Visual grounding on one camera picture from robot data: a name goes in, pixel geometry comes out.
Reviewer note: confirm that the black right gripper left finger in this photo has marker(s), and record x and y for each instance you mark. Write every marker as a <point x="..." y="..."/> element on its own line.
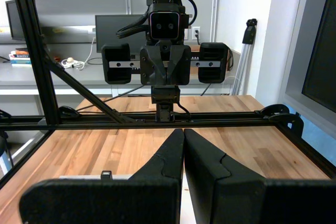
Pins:
<point x="157" y="195"/>

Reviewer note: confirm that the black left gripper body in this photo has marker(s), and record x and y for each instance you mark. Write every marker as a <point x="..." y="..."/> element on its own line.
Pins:
<point x="116" y="64"/>

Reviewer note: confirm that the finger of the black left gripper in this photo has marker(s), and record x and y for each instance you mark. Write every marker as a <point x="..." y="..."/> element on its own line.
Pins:
<point x="182" y="72"/>
<point x="149" y="72"/>

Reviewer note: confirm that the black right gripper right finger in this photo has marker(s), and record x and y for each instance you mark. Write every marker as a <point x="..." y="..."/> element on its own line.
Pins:
<point x="223" y="195"/>

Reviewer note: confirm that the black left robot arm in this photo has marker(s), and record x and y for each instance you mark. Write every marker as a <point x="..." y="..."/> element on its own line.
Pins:
<point x="165" y="94"/>

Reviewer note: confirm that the black computer monitor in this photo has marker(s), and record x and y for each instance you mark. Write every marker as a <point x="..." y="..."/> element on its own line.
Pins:
<point x="14" y="22"/>
<point x="110" y="32"/>

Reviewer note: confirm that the black silver folded stand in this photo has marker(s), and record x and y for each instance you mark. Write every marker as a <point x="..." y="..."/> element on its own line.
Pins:
<point x="249" y="35"/>

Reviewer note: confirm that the white mounting board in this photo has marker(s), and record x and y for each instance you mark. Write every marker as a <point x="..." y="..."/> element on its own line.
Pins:
<point x="78" y="176"/>

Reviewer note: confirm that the grey desk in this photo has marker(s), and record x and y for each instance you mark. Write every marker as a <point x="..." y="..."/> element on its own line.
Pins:
<point x="26" y="77"/>

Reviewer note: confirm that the book stack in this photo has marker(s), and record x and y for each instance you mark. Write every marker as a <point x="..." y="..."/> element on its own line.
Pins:
<point x="19" y="57"/>

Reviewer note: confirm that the white wall outlet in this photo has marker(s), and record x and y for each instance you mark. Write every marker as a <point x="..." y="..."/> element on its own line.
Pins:
<point x="196" y="33"/>

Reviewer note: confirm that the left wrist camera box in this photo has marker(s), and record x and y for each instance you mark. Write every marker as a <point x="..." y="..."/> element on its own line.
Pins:
<point x="164" y="26"/>

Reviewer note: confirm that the black aluminium frame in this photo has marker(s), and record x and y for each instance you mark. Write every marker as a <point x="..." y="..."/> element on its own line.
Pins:
<point x="35" y="51"/>

